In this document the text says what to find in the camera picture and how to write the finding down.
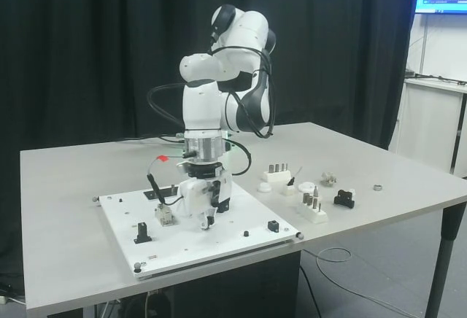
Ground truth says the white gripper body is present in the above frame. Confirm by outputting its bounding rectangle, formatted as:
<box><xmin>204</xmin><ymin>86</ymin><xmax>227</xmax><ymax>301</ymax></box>
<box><xmin>177</xmin><ymin>176</ymin><xmax>234</xmax><ymax>224</ymax></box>

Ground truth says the thin black rod red tag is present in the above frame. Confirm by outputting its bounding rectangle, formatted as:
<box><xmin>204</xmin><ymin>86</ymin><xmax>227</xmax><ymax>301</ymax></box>
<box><xmin>145</xmin><ymin>152</ymin><xmax>190</xmax><ymax>206</ymax></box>

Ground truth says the white task board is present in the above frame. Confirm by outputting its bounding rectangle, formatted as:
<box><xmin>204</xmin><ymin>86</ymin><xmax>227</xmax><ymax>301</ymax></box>
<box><xmin>93</xmin><ymin>181</ymin><xmax>304</xmax><ymax>282</ymax></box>

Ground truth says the white round peg holder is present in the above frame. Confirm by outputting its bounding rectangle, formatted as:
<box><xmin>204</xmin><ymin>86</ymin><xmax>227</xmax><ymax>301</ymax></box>
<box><xmin>261</xmin><ymin>169</ymin><xmax>290</xmax><ymax>183</ymax></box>

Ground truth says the white square peg holder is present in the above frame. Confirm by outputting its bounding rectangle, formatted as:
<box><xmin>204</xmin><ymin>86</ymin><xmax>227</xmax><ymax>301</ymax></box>
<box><xmin>296</xmin><ymin>203</ymin><xmax>329</xmax><ymax>225</ymax></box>

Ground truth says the black D-SUB plug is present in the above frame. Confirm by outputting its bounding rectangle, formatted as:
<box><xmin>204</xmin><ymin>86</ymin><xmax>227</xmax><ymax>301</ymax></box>
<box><xmin>333</xmin><ymin>189</ymin><xmax>357</xmax><ymax>209</ymax></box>

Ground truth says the black curtain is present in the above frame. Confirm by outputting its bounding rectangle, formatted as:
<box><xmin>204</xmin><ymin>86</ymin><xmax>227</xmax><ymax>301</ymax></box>
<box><xmin>0</xmin><ymin>0</ymin><xmax>426</xmax><ymax>293</ymax></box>

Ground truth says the dark grey table leg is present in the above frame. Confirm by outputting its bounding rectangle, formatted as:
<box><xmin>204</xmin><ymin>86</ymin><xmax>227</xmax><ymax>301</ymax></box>
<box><xmin>425</xmin><ymin>201</ymin><xmax>458</xmax><ymax>318</ymax></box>

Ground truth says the silver wrist ring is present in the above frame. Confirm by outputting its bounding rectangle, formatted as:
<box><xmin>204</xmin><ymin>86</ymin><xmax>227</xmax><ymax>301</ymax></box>
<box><xmin>184</xmin><ymin>137</ymin><xmax>224</xmax><ymax>161</ymax></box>

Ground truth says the black base cable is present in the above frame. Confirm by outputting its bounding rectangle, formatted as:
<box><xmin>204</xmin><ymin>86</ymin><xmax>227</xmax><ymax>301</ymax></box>
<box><xmin>120</xmin><ymin>132</ymin><xmax>185</xmax><ymax>144</ymax></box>

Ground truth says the black plug with thin cable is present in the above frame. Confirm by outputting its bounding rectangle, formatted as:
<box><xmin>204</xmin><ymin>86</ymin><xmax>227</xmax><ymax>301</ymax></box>
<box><xmin>287</xmin><ymin>166</ymin><xmax>303</xmax><ymax>187</ymax></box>

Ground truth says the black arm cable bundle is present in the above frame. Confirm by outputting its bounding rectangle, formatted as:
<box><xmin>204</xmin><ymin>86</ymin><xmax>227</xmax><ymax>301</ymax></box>
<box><xmin>146</xmin><ymin>40</ymin><xmax>279</xmax><ymax>177</ymax></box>

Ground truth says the grey floor cable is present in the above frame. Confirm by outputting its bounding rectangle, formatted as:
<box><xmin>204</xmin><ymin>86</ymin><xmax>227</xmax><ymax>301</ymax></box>
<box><xmin>314</xmin><ymin>247</ymin><xmax>467</xmax><ymax>318</ymax></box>

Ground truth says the thin black cable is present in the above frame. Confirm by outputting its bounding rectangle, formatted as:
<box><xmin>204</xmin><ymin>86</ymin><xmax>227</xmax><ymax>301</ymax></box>
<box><xmin>404</xmin><ymin>71</ymin><xmax>467</xmax><ymax>86</ymax></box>

